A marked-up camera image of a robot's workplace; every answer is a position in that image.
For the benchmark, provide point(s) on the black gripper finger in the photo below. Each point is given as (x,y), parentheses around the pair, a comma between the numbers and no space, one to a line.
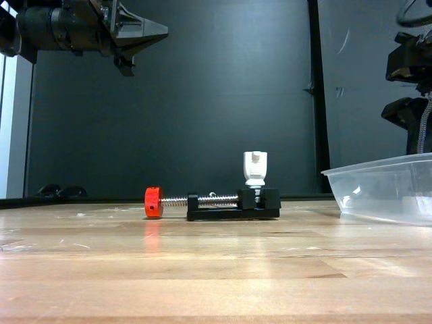
(401,121)
(148,28)
(131,45)

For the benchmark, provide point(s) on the white power receptacle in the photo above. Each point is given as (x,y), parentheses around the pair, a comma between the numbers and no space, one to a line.
(254,168)

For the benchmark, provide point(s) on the clear plastic tub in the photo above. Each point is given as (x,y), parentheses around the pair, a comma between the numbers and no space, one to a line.
(371,195)

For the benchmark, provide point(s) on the black clamp with orange knob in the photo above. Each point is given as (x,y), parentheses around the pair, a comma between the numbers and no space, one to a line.
(219,215)

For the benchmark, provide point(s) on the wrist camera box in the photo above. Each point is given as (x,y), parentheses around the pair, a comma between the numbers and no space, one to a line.
(405,60)

